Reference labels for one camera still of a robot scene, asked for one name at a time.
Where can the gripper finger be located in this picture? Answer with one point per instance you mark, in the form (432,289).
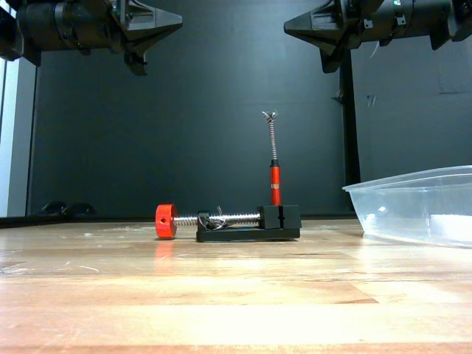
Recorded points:
(328,40)
(162,20)
(147,38)
(324,22)

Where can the black vise with red knob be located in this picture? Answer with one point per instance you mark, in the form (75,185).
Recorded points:
(280,221)

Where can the clear plastic tub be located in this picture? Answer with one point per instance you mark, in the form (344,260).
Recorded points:
(398,221)

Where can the white foam block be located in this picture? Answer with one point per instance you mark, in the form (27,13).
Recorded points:
(453,228)

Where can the black wall post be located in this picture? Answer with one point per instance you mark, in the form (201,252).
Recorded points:
(348,147)

